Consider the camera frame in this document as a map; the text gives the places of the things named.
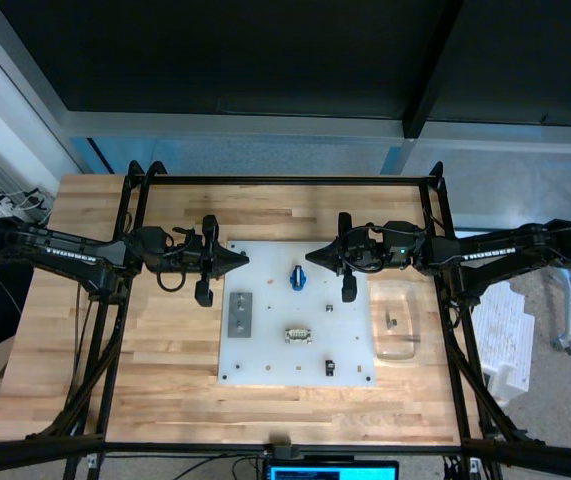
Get white foam block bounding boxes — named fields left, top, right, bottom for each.
left=472, top=288, right=536, bottom=409

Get small black camera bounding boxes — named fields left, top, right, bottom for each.
left=267, top=438, right=301, bottom=460

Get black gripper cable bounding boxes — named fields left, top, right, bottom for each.
left=345, top=223, right=419, bottom=274
left=156, top=269, right=187, bottom=294

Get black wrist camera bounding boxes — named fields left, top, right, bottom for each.
left=183, top=230, right=205, bottom=255
left=357, top=233, right=384, bottom=267

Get tangled black white cables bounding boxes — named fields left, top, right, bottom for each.
left=0, top=185, right=50, bottom=214

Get white taskboard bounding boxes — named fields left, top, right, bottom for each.
left=217, top=239, right=379, bottom=389

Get blue laptop screen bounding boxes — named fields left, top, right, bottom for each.
left=262, top=459, right=400, bottom=480

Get black aluminium frame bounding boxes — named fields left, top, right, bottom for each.
left=0, top=159, right=571, bottom=480

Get blue round connector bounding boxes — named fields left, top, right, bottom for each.
left=287, top=264, right=308, bottom=292

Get clear plastic tub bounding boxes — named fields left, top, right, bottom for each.
left=369, top=281, right=424, bottom=371

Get grey metal plate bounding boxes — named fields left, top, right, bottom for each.
left=225, top=291, right=255, bottom=340

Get beige multi-pin connector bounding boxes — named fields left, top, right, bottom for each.
left=284, top=326, right=315, bottom=345

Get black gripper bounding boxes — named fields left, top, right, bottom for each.
left=304, top=212, right=385, bottom=304
left=184, top=214, right=250, bottom=307

